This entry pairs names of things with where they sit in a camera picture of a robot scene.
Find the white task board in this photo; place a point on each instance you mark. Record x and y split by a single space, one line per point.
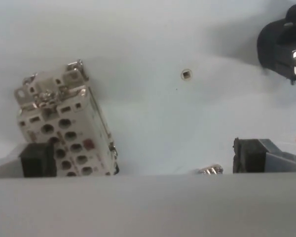
143 103

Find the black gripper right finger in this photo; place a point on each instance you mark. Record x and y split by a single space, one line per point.
249 158

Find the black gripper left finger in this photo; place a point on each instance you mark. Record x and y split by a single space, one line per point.
37 160

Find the white multi-pin waterproof plug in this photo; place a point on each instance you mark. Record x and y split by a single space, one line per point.
71 123

